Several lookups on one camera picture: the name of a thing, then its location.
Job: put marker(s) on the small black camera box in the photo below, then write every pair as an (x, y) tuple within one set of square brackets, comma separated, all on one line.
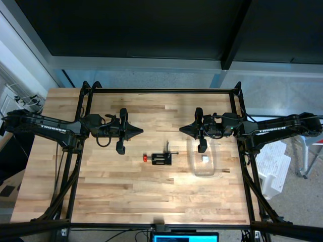
[(161, 227)]

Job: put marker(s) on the black metal frame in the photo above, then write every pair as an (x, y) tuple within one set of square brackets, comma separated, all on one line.
[(161, 90)]

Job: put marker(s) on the small white connector block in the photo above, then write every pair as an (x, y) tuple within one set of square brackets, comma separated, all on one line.
[(205, 159)]

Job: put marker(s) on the black clamp with orange knob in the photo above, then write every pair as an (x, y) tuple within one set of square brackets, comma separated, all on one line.
[(161, 159)]

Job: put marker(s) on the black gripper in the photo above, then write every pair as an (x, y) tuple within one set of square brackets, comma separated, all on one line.
[(207, 126), (118, 129)]

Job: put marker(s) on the brown cardboard box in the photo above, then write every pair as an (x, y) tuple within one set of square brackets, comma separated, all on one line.
[(10, 180)]

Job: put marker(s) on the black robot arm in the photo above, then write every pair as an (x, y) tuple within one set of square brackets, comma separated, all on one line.
[(272, 129), (50, 126)]

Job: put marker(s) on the clear plastic tub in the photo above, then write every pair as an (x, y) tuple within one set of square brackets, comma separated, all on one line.
[(199, 169)]

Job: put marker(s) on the blue laptop screen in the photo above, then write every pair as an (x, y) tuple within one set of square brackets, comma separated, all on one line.
[(184, 238)]

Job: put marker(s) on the grey metal stand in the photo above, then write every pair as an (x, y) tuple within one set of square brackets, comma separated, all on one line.
[(304, 156)]

